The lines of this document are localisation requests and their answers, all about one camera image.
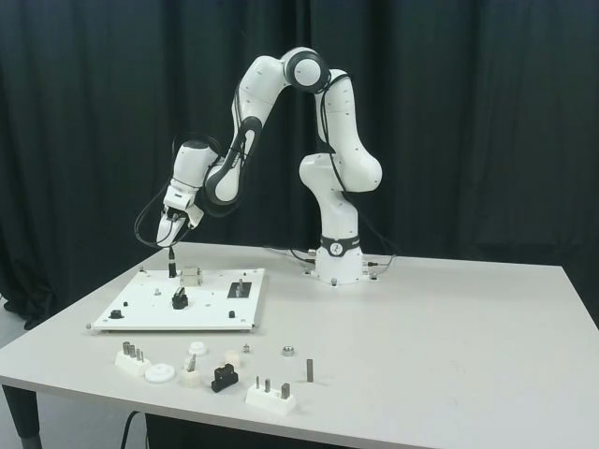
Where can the white block plug holder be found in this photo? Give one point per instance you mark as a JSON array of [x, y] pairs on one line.
[[190, 380]]

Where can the black table leg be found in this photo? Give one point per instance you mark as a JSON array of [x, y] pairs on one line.
[[21, 416]]

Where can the large metal round peg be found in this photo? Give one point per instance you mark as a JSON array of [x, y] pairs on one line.
[[126, 350]]

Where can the black curtain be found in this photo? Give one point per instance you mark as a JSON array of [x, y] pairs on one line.
[[468, 117]]

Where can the metal bolt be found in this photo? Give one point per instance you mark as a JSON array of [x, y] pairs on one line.
[[287, 351]]

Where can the small white camera box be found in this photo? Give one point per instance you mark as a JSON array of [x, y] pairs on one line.
[[179, 198]]

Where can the large metal square peg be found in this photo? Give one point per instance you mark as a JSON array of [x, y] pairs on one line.
[[286, 391]]

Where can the tall metal square peg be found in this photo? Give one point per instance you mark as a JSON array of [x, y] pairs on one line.
[[310, 370]]

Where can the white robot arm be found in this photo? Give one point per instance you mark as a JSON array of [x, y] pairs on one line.
[[337, 117]]

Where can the white square peg holder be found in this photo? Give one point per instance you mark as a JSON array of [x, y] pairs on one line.
[[270, 402]]

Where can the white round peg holder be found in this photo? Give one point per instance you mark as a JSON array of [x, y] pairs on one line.
[[132, 367]]

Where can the white large gear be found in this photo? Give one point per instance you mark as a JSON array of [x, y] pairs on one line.
[[160, 374]]

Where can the black D-SUB plug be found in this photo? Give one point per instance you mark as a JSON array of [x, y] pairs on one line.
[[223, 379]]

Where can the white medium gear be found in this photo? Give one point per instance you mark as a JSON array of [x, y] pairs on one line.
[[197, 349]]

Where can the black USB plug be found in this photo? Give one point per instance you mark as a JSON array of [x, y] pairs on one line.
[[171, 258]]

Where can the grey Ethernet plug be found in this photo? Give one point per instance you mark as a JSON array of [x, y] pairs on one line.
[[191, 363]]

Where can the white task board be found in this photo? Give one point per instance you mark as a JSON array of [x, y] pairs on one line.
[[140, 304]]

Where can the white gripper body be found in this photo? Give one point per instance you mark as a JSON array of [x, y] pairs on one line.
[[165, 234]]

